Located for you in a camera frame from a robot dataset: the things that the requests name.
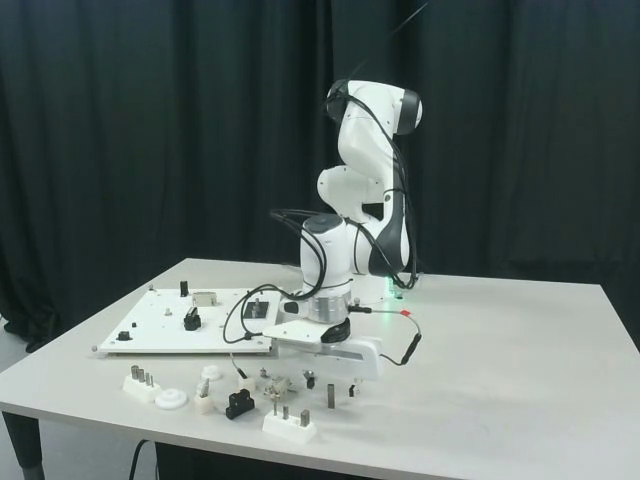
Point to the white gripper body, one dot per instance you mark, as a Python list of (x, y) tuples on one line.
[(362, 367)]

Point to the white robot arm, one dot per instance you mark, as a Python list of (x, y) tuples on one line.
[(357, 150)]

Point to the tall metal square peg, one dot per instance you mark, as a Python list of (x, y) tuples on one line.
[(331, 396)]

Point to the wide metal square peg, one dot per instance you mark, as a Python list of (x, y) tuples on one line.
[(305, 418)]

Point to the white peg holder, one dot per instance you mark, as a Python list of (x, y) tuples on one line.
[(287, 431), (142, 392)]

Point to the small white plug holder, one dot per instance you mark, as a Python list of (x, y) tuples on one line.
[(246, 386), (202, 404)]

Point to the black D-SUB plug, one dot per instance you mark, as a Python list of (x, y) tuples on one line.
[(239, 405)]

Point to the clear Ethernet plug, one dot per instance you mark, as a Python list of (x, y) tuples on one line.
[(203, 388)]

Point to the black connector block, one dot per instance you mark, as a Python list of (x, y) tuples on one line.
[(191, 321)]

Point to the white large gear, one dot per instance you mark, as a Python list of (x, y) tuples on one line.
[(171, 399)]

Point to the black upright connector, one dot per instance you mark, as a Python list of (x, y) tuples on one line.
[(184, 288)]

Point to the white task board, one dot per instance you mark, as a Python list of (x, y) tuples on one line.
[(150, 325)]

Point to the black table leg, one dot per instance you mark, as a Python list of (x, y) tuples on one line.
[(22, 445)]

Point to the black curtain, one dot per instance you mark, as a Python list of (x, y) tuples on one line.
[(150, 125)]

